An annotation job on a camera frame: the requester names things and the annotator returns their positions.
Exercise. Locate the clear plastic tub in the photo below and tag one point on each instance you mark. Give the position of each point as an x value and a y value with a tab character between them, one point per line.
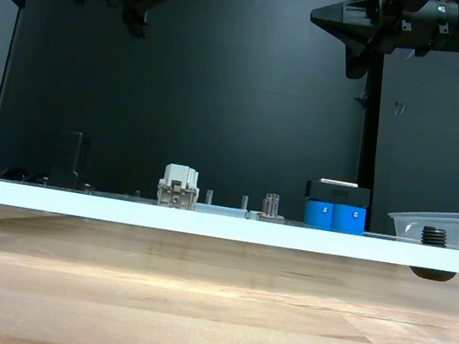
404	226

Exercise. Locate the small metal connector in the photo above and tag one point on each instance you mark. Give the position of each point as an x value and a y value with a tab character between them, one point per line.
271	207

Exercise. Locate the beige multi-pin connector housing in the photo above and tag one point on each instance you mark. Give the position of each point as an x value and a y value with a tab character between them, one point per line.
177	190

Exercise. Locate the white taskboard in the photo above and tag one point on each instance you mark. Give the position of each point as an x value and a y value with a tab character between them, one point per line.
203	224

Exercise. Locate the black room pillar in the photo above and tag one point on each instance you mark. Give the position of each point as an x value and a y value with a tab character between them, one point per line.
368	150

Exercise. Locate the black socket block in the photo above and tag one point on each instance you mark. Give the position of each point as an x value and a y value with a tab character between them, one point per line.
69	155

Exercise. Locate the black round screw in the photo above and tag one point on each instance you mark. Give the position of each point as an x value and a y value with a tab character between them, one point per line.
434	236

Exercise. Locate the small black rounded part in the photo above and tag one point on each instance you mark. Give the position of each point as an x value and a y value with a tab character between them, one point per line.
15	174

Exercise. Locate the aluminium block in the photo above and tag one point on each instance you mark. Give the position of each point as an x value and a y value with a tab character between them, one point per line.
223	211

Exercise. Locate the black rubber board foot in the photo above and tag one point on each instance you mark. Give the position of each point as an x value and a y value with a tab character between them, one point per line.
431	274

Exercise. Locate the blue D-sub connector mount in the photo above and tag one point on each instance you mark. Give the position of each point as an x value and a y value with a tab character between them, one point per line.
333	217

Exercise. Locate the small silver post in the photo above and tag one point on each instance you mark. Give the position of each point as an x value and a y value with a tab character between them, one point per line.
244	202
209	196

